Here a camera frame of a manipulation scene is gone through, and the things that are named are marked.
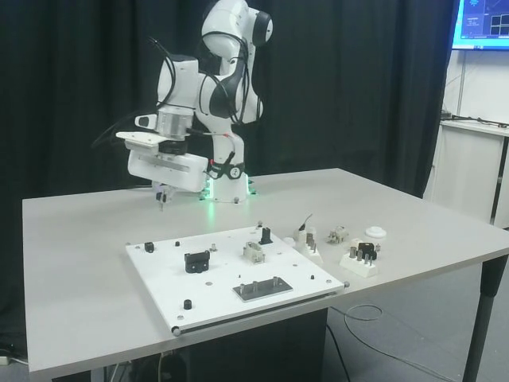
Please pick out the white cabinet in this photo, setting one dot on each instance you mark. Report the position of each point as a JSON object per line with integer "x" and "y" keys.
{"x": 465, "y": 167}

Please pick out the white large gear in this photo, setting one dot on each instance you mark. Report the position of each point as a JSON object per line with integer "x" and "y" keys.
{"x": 375, "y": 231}

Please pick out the black D-SUB plug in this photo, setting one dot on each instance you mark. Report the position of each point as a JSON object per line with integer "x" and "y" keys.
{"x": 366, "y": 248}

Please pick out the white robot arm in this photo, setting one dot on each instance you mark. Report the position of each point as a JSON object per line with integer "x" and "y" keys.
{"x": 232, "y": 187}

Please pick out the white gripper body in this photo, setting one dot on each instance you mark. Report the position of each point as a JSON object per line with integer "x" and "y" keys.
{"x": 171, "y": 171}

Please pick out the wide white peg holder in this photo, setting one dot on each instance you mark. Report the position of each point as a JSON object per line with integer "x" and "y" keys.
{"x": 360, "y": 268}

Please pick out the black table leg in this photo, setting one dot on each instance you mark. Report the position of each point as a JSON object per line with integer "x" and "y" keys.
{"x": 487, "y": 286}

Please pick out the white task board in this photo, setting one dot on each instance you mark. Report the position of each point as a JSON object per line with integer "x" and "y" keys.
{"x": 222, "y": 286}

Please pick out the black cabinet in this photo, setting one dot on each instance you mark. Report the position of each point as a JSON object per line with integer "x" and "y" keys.
{"x": 258, "y": 350}

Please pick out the black curtain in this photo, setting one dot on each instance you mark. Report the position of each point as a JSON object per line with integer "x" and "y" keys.
{"x": 59, "y": 79}

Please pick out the blue screen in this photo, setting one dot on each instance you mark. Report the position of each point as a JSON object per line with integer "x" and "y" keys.
{"x": 483, "y": 20}

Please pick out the grey waterproof plug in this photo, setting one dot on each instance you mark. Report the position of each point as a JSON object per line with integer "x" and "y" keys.
{"x": 337, "y": 235}

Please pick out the large metal round peg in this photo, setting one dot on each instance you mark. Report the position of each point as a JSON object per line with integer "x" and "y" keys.
{"x": 353, "y": 254}

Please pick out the wedge-shaped white peg holder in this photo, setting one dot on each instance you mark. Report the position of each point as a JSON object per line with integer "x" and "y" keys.
{"x": 308, "y": 254}

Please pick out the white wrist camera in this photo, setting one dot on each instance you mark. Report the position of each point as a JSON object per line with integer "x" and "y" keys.
{"x": 145, "y": 121}

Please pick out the white mounting plate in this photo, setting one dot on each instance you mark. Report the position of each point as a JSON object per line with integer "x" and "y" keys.
{"x": 137, "y": 138}

